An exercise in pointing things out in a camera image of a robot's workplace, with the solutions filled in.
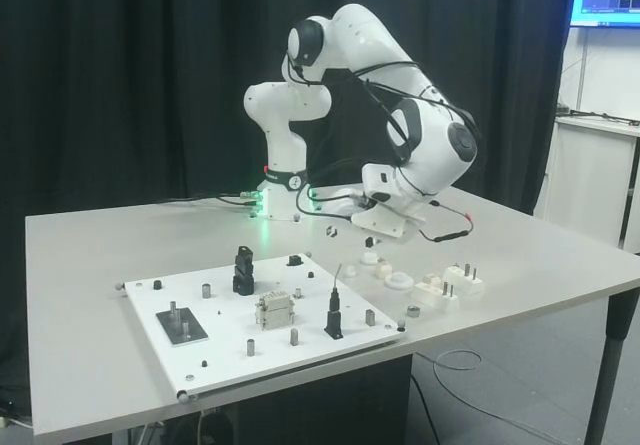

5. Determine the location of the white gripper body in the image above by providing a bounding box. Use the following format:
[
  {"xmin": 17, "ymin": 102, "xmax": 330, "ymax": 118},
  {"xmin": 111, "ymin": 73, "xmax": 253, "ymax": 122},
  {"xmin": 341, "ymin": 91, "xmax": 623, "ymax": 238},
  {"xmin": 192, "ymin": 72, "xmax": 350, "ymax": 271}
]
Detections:
[{"xmin": 319, "ymin": 188, "xmax": 407, "ymax": 240}]

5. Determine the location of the white peg holder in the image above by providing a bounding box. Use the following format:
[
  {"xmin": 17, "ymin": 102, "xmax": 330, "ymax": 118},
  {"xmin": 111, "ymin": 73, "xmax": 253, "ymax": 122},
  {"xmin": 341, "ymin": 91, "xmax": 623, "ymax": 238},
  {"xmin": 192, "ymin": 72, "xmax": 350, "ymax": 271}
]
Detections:
[
  {"xmin": 410, "ymin": 280, "xmax": 460, "ymax": 314},
  {"xmin": 442, "ymin": 263, "xmax": 486, "ymax": 299}
]

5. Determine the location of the white large gear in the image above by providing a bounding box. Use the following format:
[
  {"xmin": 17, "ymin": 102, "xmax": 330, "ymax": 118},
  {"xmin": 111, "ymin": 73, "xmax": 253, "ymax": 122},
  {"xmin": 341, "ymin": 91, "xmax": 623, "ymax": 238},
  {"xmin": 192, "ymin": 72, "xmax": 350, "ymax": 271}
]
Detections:
[{"xmin": 383, "ymin": 272, "xmax": 414, "ymax": 291}]

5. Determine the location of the black D-SUB plug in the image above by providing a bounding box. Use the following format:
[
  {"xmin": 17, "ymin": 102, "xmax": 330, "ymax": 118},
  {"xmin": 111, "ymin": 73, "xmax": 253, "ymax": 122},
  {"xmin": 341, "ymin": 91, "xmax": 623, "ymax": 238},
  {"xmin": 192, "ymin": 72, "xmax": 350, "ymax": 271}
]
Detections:
[{"xmin": 231, "ymin": 245, "xmax": 256, "ymax": 297}]

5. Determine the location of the white task board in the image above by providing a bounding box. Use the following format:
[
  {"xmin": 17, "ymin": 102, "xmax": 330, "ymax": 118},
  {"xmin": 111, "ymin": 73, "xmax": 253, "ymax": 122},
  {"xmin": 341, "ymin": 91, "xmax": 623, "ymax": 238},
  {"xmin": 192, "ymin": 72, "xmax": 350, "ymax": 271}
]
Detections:
[{"xmin": 113, "ymin": 250, "xmax": 409, "ymax": 402}]

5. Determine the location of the black box under table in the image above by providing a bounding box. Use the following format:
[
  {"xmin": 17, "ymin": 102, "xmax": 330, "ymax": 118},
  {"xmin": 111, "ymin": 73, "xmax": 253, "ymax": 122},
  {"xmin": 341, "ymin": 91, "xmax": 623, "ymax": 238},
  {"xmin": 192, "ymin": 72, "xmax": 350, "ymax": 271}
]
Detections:
[{"xmin": 219, "ymin": 349, "xmax": 417, "ymax": 445}]

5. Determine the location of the white cabinet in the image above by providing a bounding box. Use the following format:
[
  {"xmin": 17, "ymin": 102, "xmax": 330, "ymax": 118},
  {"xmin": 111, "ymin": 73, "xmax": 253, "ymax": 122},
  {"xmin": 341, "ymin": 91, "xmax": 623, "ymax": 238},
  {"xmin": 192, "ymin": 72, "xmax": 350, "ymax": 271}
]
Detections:
[{"xmin": 539, "ymin": 113, "xmax": 640, "ymax": 255}]

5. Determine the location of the black curtain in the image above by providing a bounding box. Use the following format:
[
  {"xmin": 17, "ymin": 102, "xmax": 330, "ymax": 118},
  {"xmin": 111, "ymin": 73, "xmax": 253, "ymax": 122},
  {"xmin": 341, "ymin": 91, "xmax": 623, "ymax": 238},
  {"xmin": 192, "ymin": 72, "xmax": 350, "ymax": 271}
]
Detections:
[{"xmin": 0, "ymin": 0, "xmax": 581, "ymax": 221}]

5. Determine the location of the dark table leg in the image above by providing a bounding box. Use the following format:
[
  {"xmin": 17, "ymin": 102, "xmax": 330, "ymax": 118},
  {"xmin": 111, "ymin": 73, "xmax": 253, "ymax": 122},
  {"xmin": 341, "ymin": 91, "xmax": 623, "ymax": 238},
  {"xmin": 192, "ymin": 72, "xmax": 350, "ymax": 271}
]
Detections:
[{"xmin": 585, "ymin": 294, "xmax": 632, "ymax": 445}]

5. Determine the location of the black base cable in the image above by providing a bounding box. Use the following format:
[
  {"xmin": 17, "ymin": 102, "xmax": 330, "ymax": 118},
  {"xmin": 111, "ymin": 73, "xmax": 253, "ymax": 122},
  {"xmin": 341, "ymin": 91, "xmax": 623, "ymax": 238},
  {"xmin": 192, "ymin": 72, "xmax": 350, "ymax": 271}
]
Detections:
[
  {"xmin": 214, "ymin": 192, "xmax": 266, "ymax": 209},
  {"xmin": 296, "ymin": 184, "xmax": 322, "ymax": 216}
]

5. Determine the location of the black plug with grey cable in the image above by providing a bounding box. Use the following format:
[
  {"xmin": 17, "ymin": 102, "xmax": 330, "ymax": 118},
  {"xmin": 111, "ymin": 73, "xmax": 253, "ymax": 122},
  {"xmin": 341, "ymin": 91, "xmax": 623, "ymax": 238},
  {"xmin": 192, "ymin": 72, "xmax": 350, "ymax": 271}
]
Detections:
[{"xmin": 323, "ymin": 263, "xmax": 346, "ymax": 340}]

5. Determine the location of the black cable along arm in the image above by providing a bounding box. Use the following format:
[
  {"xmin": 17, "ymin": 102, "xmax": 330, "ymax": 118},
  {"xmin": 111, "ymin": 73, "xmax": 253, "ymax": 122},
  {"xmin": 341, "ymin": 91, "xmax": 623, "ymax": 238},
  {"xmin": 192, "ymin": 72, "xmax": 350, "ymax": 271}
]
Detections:
[{"xmin": 280, "ymin": 52, "xmax": 480, "ymax": 201}]

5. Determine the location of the thin grey floor cable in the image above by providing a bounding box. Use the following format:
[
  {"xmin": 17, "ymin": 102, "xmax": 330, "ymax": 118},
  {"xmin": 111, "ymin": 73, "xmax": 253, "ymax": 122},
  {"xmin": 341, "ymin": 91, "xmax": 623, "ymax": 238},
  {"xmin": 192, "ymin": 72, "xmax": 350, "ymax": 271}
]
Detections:
[{"xmin": 413, "ymin": 348, "xmax": 487, "ymax": 445}]

